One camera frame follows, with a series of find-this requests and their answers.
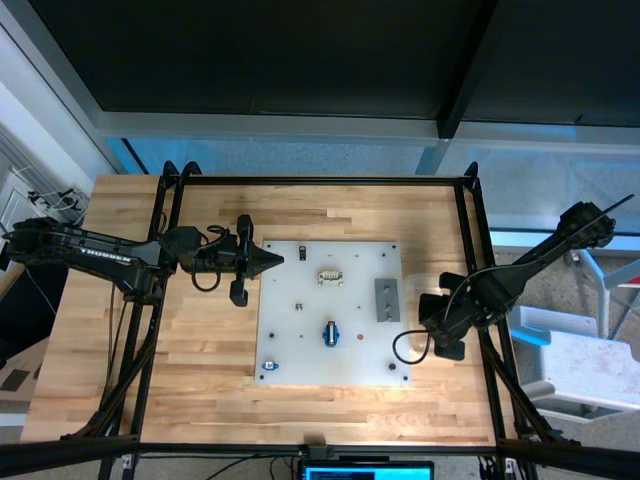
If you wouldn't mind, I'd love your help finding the white metal stand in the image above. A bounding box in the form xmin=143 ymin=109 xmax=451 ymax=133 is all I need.
xmin=569 ymin=247 xmax=640 ymax=341

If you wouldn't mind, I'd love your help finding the brown cardboard box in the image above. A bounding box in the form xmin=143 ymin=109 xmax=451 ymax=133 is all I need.
xmin=0 ymin=337 xmax=51 ymax=401

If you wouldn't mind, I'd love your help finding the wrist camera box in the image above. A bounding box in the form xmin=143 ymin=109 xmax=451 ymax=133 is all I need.
xmin=418 ymin=293 xmax=448 ymax=331

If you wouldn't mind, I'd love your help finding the white plastic step stool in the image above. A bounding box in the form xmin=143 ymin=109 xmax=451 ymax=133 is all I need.
xmin=509 ymin=304 xmax=640 ymax=426

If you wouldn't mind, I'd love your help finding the black aluminium frame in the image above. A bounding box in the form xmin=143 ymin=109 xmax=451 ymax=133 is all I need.
xmin=0 ymin=159 xmax=640 ymax=480

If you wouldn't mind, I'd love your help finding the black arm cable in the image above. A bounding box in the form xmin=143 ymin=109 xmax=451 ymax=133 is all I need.
xmin=391 ymin=267 xmax=501 ymax=366
xmin=191 ymin=224 xmax=225 ymax=293

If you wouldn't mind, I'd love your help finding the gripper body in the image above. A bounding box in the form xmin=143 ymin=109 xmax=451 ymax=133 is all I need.
xmin=432 ymin=272 xmax=474 ymax=362
xmin=222 ymin=214 xmax=256 ymax=307

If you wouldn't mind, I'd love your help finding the laptop screen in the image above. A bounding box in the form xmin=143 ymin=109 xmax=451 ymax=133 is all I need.
xmin=297 ymin=460 xmax=435 ymax=480

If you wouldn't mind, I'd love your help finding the blue round clamp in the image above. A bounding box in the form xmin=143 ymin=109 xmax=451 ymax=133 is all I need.
xmin=320 ymin=320 xmax=343 ymax=348

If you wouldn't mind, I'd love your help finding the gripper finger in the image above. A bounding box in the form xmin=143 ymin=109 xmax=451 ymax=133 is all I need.
xmin=249 ymin=240 xmax=285 ymax=261
xmin=249 ymin=258 xmax=285 ymax=280

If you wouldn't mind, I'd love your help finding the black low camera bracket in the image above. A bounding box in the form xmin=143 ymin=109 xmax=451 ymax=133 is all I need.
xmin=303 ymin=433 xmax=329 ymax=460

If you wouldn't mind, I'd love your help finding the grey metal block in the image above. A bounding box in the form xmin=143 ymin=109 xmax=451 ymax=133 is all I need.
xmin=373 ymin=277 xmax=403 ymax=324

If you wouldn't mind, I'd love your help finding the white taskboard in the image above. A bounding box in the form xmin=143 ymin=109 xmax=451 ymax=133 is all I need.
xmin=254 ymin=240 xmax=414 ymax=387

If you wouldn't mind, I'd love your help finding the clear plastic tub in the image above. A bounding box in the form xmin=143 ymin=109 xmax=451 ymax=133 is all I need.
xmin=403 ymin=272 xmax=444 ymax=362

